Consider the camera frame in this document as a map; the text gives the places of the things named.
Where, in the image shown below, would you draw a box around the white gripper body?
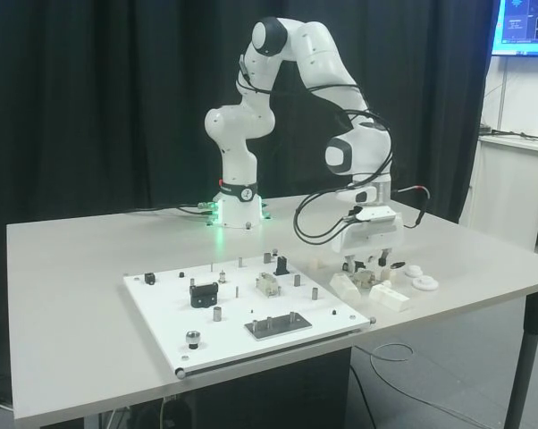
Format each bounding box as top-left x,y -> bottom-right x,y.
329,214 -> 407,259

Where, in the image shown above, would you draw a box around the beige metal connector block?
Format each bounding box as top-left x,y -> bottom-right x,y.
351,269 -> 376,290

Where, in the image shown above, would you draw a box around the long white peg holder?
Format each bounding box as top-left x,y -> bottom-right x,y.
330,273 -> 362,302

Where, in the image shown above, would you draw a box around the wide white peg holder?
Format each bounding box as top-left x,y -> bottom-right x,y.
368,284 -> 413,312

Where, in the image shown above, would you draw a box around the white large gear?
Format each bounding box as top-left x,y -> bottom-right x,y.
410,275 -> 440,292

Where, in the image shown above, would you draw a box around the white cabinet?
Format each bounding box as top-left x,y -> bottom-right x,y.
458,131 -> 538,260

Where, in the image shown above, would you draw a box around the dark grey table leg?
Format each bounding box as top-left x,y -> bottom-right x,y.
505,294 -> 538,429

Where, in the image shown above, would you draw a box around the white task board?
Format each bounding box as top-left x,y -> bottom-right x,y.
122,251 -> 377,380

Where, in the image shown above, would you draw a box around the blue screen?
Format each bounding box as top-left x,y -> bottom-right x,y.
491,0 -> 538,58

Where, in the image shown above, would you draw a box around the black curtains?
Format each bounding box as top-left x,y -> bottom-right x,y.
0,0 -> 502,394

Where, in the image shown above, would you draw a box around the grey floor cable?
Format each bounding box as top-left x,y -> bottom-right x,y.
351,341 -> 435,429

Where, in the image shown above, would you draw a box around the black base cable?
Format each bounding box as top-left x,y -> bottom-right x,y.
130,201 -> 216,215

